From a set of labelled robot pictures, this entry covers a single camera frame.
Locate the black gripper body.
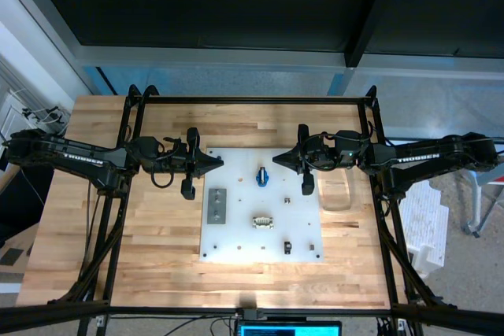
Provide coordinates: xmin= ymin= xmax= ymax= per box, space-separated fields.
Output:
xmin=297 ymin=124 xmax=343 ymax=197
xmin=165 ymin=127 xmax=202 ymax=200

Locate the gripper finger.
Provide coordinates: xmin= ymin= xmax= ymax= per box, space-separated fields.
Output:
xmin=272 ymin=146 xmax=300 ymax=162
xmin=198 ymin=147 xmax=224 ymax=164
xmin=273 ymin=161 xmax=300 ymax=175
xmin=198 ymin=162 xmax=224 ymax=179

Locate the blue flanged socket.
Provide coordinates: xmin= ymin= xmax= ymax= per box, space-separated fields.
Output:
xmin=254 ymin=168 xmax=271 ymax=188

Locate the clear plastic tub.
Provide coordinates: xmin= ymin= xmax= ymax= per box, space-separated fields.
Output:
xmin=317 ymin=170 xmax=354 ymax=214

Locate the white task board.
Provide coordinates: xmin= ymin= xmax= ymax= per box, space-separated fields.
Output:
xmin=199 ymin=146 xmax=326 ymax=263

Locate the white foam block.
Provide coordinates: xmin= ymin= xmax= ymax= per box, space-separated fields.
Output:
xmin=397 ymin=180 xmax=450 ymax=280

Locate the laptop screen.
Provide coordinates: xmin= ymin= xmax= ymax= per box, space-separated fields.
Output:
xmin=235 ymin=320 xmax=343 ymax=336

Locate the grey metal stand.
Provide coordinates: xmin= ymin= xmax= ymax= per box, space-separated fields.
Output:
xmin=456 ymin=166 xmax=504 ymax=239

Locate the cardboard box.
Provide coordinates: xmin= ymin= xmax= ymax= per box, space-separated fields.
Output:
xmin=0 ymin=220 xmax=40 ymax=274

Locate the black cable loop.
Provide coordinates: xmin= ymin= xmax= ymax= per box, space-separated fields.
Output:
xmin=151 ymin=170 xmax=175 ymax=189

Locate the grey metal base plate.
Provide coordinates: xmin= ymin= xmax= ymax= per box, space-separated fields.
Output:
xmin=205 ymin=187 xmax=228 ymax=226

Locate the black table frame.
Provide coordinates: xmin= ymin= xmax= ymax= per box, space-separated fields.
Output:
xmin=0 ymin=83 xmax=504 ymax=336

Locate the black table-level camera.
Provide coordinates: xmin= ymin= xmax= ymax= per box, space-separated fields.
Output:
xmin=239 ymin=301 xmax=265 ymax=319

